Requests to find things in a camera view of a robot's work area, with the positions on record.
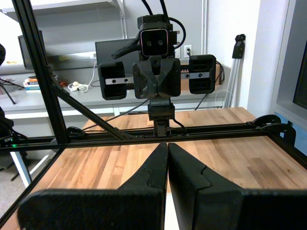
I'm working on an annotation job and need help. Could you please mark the stack of books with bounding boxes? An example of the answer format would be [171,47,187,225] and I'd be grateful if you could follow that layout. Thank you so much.
[23,77,42,93]

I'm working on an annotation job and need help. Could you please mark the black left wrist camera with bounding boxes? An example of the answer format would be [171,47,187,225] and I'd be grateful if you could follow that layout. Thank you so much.
[140,28,168,57]

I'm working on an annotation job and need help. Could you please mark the white coiled cable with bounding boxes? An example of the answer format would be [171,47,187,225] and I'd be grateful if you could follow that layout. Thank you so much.
[68,61,97,93]

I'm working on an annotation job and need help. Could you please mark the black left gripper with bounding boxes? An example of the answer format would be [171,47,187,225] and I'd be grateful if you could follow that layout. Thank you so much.
[97,54,217,100]

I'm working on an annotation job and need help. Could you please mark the black tripod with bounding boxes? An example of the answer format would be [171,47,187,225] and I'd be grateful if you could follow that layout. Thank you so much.
[0,76,24,105]

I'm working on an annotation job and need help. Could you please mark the silver stand black clamp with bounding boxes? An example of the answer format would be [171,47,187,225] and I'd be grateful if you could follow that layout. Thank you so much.
[226,34,247,108]

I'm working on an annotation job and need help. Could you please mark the white wall shelf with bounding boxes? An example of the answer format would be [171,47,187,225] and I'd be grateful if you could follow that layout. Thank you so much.
[0,0,128,40]

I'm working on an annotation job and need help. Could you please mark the grey desk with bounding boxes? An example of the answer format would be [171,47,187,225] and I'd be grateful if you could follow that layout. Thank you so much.
[0,63,232,120]

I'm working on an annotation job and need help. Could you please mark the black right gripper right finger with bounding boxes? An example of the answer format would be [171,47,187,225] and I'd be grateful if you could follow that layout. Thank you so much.
[167,143,307,230]

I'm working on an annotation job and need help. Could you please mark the black computer monitor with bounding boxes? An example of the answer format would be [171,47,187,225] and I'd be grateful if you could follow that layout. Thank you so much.
[95,38,142,72]
[18,30,47,70]

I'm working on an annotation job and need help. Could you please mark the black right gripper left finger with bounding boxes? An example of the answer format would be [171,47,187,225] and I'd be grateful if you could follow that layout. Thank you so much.
[17,143,168,230]

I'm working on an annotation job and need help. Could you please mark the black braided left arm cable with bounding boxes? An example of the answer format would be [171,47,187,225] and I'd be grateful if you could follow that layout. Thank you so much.
[111,38,142,59]

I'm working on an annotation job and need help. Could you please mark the dark grey flat panel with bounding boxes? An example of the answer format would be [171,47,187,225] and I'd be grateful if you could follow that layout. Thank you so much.
[45,51,96,71]

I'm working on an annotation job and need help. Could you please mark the black aluminium frame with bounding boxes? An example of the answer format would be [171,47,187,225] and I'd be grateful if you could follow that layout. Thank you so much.
[0,0,307,230]

